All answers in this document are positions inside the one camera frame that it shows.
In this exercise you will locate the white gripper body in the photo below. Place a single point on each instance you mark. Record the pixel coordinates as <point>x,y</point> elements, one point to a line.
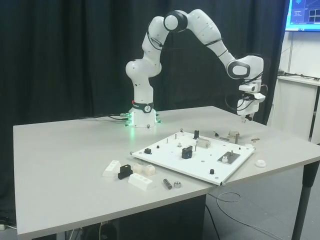
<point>248,106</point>

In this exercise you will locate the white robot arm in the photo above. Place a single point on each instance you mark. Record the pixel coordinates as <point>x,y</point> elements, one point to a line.
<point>147,75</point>

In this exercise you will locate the grey metal round peg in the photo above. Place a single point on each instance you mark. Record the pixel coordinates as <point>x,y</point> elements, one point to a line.
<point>223,137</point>

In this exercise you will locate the thick dark metal round peg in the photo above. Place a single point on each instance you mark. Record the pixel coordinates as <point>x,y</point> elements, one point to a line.
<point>167,184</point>

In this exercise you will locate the long white peg holder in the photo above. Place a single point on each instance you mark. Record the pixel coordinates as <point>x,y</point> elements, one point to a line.
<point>140,182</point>

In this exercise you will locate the short white peg holder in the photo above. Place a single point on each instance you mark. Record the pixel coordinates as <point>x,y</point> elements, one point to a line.
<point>110,170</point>

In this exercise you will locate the beige plug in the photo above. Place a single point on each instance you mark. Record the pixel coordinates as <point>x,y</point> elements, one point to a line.
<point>233,136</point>

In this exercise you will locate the white large gear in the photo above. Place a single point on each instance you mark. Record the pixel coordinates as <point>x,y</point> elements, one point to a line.
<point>249,145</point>

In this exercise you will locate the white cabinet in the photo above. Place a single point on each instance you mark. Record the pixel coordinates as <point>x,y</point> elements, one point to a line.
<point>295,107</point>

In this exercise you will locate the white medium gear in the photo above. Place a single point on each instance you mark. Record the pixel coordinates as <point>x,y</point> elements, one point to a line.
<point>260,163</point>

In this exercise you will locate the metal rectangular plug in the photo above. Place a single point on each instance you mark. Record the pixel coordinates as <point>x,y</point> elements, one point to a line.
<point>203,143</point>

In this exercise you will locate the black upright plug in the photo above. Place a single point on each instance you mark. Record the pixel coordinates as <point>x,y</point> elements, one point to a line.
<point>196,134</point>

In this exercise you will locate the black plug with flat wings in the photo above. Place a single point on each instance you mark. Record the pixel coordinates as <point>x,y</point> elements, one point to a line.
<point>187,153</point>

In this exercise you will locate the white task board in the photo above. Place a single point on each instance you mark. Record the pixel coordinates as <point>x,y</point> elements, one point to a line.
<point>175,160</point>

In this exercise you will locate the metal nut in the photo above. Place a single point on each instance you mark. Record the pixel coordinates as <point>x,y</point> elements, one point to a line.
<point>177,185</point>

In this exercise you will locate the black table leg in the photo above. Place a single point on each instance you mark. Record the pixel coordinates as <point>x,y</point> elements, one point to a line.
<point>303,200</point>

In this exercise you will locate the blue screen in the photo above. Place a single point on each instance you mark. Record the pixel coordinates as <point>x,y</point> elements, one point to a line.
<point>302,15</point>

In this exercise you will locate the white cube holder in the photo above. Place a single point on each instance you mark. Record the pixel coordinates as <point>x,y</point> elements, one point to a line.
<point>138,169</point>
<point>150,171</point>

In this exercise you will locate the black D-SUB plug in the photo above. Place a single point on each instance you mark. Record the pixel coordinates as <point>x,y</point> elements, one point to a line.
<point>124,172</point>

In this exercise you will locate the black curtain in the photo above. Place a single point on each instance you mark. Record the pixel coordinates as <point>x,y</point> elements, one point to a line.
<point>62,62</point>

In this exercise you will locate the white power strip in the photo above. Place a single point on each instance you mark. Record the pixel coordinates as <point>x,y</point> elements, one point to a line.
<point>2,226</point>

